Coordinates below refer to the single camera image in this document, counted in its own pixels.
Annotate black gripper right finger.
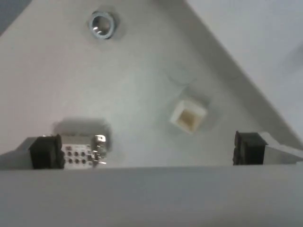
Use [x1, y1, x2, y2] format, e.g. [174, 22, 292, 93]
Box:
[232, 130, 303, 166]

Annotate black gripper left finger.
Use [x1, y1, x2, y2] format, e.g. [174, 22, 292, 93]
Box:
[0, 134, 65, 170]

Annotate grey waterproof plug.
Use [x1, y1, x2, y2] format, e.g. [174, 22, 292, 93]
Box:
[58, 133, 107, 169]

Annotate white cube holder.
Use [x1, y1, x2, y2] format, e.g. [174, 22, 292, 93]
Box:
[169, 99, 208, 135]

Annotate metal hex nut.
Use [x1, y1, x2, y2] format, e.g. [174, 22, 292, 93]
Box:
[87, 10, 119, 40]

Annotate white task board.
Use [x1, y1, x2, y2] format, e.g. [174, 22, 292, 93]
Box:
[187, 0, 303, 152]

